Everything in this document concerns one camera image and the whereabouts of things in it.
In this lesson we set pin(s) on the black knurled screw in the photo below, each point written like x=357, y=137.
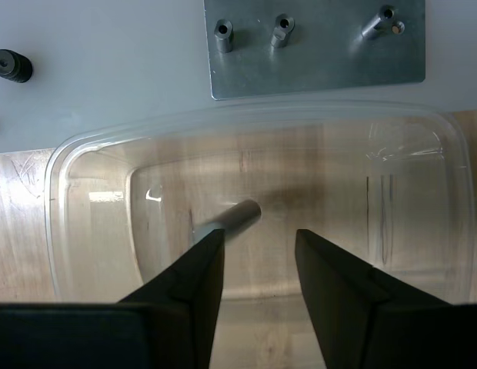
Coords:
x=11, y=66

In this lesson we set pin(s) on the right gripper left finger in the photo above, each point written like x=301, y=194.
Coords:
x=146, y=334

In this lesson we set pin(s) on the white board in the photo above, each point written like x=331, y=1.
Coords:
x=107, y=57

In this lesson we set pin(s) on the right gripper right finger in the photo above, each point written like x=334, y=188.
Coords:
x=377, y=330

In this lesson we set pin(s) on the clear plastic tub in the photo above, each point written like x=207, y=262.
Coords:
x=92, y=200

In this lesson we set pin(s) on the grey metal plate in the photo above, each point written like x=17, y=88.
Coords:
x=319, y=65

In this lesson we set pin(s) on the short metal pin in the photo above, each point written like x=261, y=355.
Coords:
x=399, y=27

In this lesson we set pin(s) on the thick metal cylinder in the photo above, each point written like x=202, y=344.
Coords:
x=240, y=216

